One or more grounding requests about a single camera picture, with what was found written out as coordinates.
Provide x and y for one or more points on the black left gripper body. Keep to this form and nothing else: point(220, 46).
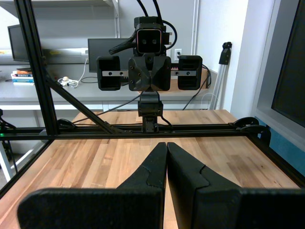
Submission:
point(108, 81)

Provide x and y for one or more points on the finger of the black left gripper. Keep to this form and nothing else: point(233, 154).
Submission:
point(162, 74)
point(138, 74)

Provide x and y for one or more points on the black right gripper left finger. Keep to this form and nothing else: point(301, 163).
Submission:
point(95, 207)

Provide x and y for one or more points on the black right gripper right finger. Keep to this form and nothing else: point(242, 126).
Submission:
point(238, 210)

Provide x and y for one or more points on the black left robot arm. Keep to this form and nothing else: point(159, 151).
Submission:
point(150, 109)

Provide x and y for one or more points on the grey desk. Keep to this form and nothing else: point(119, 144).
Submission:
point(107, 94)

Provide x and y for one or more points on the black computer monitor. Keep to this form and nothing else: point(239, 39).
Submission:
point(17, 43)
point(100, 47)

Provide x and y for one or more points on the white metal shelving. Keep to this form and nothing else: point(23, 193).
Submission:
point(116, 21)

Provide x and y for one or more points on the stack of books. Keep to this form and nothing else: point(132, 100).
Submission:
point(22, 77)

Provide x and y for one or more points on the white wall outlet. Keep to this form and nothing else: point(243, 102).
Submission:
point(178, 53)

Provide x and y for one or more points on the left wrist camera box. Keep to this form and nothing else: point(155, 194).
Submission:
point(149, 40)

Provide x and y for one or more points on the black aluminium frame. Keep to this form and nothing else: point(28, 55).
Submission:
point(38, 71)

